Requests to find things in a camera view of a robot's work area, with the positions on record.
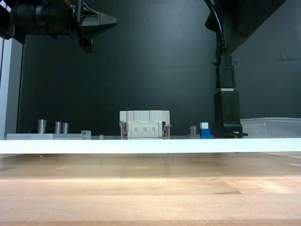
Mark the beige connector hood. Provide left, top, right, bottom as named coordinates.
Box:
left=119, top=110, right=171, bottom=129

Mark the aluminium base plate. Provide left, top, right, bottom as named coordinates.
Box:
left=6, top=133, right=83, bottom=140

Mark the black USB connector with cable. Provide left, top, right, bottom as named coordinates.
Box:
left=203, top=0, right=237, bottom=92

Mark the beige connector base with slots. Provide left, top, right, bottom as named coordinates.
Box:
left=126, top=121, right=163, bottom=139

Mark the black USB hub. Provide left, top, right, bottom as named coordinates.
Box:
left=214, top=90, right=249, bottom=138

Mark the white plastic board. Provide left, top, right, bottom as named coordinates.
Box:
left=0, top=135, right=301, bottom=155

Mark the clear plastic tub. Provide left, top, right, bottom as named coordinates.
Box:
left=240, top=117, right=301, bottom=138

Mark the blue socket holding plug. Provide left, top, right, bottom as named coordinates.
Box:
left=198, top=128, right=214, bottom=138

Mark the metal housing clamp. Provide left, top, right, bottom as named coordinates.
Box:
left=162, top=124, right=172, bottom=139
left=119, top=120, right=129, bottom=139

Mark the light grey frame post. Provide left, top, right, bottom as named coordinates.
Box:
left=0, top=35, right=24, bottom=138

